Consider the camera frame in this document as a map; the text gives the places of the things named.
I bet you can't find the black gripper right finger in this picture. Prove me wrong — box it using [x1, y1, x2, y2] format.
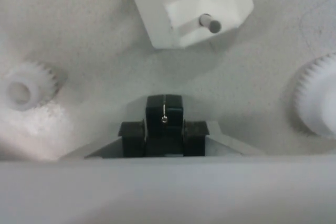
[182, 120, 244, 157]

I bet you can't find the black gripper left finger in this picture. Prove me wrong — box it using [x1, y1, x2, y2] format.
[83, 120, 146, 159]

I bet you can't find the thin metal round peg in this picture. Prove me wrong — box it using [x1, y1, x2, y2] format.
[198, 13, 223, 35]

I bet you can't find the white small gear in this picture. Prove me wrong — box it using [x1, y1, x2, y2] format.
[0, 60, 68, 111]

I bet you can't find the white round peg holder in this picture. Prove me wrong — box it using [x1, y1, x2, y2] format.
[123, 0, 255, 50]

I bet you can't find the white medium gear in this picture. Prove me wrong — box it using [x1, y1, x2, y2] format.
[290, 52, 336, 138]

